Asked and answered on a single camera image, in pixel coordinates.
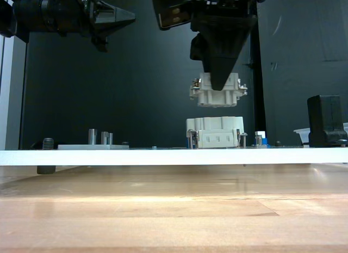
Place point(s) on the clear plastic tub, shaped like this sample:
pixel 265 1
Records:
pixel 301 132

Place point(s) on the small blue white connector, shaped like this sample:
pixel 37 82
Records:
pixel 260 141

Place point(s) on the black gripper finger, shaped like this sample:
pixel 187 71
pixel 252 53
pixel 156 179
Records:
pixel 196 50
pixel 223 46
pixel 114 17

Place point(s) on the grey metal block with posts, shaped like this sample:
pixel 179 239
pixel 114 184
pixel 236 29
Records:
pixel 92 147

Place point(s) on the black connector housing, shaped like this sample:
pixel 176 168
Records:
pixel 324 119

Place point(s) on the beige connector socket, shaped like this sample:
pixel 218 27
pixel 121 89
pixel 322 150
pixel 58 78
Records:
pixel 217 138

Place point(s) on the black board foot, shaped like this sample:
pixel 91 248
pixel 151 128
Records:
pixel 46 170

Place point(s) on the white task board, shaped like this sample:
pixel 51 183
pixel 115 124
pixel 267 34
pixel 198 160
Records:
pixel 163 157

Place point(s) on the beige HAN10E connector insert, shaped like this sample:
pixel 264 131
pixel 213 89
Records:
pixel 217 99

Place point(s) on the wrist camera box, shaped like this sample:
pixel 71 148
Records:
pixel 171 15

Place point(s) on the black aluminium frame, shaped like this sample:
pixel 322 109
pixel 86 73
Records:
pixel 258 114

